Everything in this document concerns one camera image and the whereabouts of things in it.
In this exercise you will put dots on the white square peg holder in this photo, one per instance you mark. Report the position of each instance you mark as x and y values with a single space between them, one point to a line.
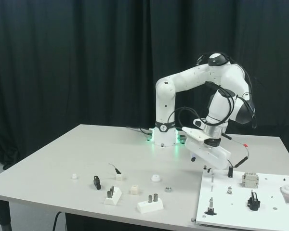
112 200

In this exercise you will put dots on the white task board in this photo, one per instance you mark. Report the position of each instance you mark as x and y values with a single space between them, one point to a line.
221 211

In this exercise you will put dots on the cream cube holder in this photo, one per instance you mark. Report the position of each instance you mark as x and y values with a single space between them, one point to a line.
134 189

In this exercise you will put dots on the grey waterproof plug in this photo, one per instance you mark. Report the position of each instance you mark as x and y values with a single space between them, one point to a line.
248 179

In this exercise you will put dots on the flat white mounting plate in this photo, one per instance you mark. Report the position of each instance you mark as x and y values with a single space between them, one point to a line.
195 134

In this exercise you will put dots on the metal BNC plug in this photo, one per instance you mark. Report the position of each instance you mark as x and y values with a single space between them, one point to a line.
229 190

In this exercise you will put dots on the black D-SUB plug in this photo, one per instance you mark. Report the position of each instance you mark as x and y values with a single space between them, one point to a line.
253 202

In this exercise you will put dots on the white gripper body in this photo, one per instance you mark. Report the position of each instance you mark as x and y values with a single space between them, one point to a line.
212 155

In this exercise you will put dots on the metal round peg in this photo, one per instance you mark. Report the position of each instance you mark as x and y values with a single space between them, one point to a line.
155 197
149 198

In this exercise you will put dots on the small white camera box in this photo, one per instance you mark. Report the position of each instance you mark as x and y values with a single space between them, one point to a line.
199 123

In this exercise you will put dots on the white medium gear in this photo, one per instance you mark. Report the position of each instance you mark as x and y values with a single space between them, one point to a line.
155 178

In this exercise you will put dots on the small white plug holder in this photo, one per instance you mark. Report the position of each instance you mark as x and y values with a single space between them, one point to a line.
119 177

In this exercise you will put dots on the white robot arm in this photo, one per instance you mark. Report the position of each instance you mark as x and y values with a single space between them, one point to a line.
183 77

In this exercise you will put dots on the small black plug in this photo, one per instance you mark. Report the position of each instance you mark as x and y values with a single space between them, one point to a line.
96 182

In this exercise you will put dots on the black upright block plug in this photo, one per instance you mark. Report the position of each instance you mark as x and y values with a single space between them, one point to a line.
230 172

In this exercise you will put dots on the white small gear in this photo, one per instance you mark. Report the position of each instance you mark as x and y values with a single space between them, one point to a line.
74 176

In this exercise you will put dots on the metal hexagonal nut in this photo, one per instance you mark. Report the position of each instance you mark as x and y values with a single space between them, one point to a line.
168 189

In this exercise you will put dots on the black table leg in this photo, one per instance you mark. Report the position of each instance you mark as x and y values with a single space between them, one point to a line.
1 214

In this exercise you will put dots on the white round peg holder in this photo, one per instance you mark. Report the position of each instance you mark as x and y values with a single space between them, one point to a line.
150 206

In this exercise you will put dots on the black curtains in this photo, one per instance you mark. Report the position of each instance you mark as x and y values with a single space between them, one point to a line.
62 60

